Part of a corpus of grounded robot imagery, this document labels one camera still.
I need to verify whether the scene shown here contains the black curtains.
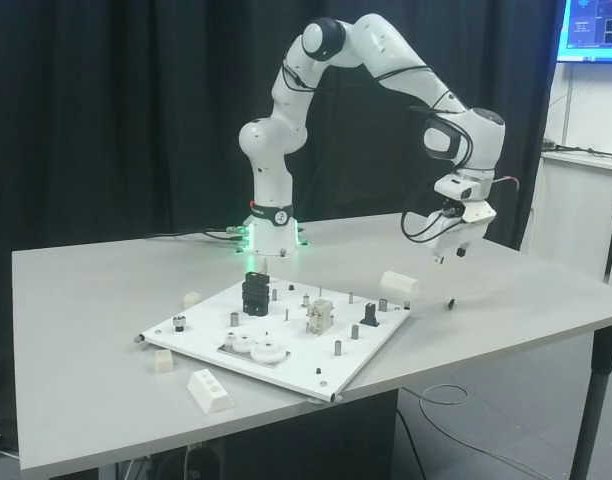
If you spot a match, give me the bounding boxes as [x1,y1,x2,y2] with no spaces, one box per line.
[0,0,560,454]

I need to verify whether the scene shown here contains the white large gear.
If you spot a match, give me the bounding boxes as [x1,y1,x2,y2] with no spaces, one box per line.
[250,339,288,364]

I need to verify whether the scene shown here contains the black cabinet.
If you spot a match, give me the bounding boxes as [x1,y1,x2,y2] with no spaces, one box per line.
[116,387,402,480]

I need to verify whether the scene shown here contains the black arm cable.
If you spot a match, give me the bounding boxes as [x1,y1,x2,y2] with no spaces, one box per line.
[279,57,475,247]

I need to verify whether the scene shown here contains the black Ethernet plug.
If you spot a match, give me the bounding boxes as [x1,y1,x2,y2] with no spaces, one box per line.
[359,302,381,329]

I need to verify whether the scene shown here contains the black robot foot cables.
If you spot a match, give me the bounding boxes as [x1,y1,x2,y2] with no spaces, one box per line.
[158,225,250,244]

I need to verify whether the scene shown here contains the dark grey table leg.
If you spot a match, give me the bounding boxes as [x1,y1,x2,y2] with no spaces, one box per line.
[569,319,612,480]

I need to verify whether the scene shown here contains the white rounded holder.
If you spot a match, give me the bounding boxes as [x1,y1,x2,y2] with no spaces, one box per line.
[379,270,420,302]

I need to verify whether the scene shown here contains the blue screen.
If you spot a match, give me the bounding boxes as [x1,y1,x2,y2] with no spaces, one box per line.
[555,0,612,65]

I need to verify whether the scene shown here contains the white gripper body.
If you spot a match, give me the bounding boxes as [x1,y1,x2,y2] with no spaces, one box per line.
[424,207,488,262]

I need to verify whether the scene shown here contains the black D-SUB plug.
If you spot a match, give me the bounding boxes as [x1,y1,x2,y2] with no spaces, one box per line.
[240,271,272,319]

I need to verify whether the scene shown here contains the white cabinet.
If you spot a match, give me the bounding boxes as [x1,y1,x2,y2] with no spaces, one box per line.
[519,148,612,290]

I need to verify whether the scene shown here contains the beige waterproof plug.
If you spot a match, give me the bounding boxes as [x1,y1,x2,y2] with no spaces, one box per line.
[304,298,336,335]

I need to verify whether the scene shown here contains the grey floor cable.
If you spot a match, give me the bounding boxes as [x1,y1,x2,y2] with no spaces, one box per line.
[418,382,612,474]

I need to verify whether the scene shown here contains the white three-hole holder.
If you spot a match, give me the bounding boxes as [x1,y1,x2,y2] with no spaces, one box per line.
[186,369,236,414]

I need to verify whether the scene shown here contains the flat white mounting plate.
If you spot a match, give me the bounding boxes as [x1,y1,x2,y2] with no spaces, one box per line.
[461,201,498,224]

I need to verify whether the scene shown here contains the white task board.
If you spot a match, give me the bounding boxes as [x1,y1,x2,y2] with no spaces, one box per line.
[133,275,413,403]

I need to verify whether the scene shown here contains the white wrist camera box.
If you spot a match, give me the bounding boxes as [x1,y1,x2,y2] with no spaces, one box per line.
[433,174,481,202]

